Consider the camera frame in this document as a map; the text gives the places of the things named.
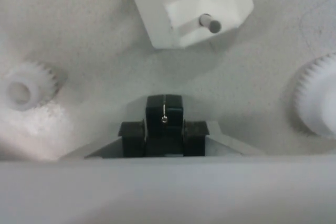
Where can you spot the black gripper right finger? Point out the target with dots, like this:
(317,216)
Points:
(195,140)

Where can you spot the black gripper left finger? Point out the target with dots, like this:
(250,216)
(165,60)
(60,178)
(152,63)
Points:
(132,140)

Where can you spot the thin metal round peg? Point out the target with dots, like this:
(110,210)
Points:
(211,23)

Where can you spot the white small gear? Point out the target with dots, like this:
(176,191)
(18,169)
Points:
(23,90)

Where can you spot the white round peg holder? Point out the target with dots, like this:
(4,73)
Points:
(157,11)

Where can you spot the white medium gear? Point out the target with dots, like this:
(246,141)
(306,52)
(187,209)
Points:
(320,98)

